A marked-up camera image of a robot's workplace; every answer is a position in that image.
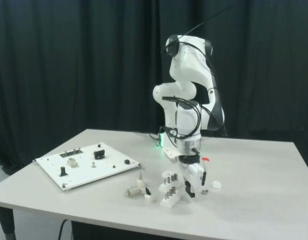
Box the dark table leg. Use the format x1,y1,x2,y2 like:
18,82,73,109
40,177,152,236
0,205,17,240

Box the white square peg holder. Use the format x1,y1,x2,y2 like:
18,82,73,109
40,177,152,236
158,176,181,195

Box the white task board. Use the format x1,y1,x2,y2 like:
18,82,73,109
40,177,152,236
33,141,143,193

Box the thin black rod red tag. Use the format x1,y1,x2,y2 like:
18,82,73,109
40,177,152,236
201,156,210,187

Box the black camera cable loop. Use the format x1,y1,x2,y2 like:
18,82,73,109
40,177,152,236
162,94,202,141

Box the black curtains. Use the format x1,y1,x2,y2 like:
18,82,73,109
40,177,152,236
0,0,308,169

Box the white round peg holder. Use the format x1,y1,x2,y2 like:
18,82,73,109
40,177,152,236
159,190,182,209

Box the black under-table box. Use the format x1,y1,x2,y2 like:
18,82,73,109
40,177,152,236
71,219,247,240

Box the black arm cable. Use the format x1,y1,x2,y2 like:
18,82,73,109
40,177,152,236
161,5,232,138

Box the flat white mounting plate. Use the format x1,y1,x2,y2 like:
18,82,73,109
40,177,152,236
163,147,182,161

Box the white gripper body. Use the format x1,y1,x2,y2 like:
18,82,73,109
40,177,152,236
181,162,204,191

